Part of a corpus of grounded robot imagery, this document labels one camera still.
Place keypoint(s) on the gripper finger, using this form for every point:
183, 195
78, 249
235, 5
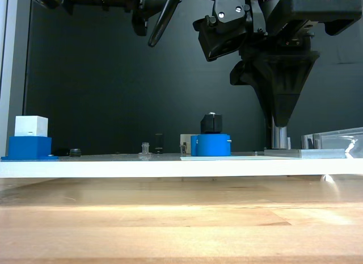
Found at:
241, 75
283, 76

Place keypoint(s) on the blue round holder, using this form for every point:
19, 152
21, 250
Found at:
212, 146

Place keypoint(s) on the white connector housing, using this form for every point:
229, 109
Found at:
185, 139

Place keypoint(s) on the grey metal cylinder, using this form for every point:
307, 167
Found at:
279, 137

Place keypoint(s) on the black threaded insert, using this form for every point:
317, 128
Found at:
75, 152

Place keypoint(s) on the small metal clamp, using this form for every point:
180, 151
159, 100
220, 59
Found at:
183, 150

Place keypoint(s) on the clear plastic tub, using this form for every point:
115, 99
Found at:
340, 139

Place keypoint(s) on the small black bar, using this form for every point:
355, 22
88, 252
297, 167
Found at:
158, 140

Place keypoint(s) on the blue square base mount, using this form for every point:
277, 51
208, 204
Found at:
28, 147

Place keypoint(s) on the white task board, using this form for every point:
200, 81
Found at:
113, 169

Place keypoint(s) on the white cube block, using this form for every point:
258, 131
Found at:
29, 126

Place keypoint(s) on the light grey frame upright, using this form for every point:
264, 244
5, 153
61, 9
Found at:
7, 76

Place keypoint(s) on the grey metal plate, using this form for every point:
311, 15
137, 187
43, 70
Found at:
320, 154

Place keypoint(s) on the white flat plastic plate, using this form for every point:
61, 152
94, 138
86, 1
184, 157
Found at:
241, 158

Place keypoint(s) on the black connector block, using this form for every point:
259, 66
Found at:
211, 123

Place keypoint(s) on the clear plastic fitting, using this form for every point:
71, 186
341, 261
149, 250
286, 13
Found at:
145, 147

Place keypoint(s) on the black frame post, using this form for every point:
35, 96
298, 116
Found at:
269, 136

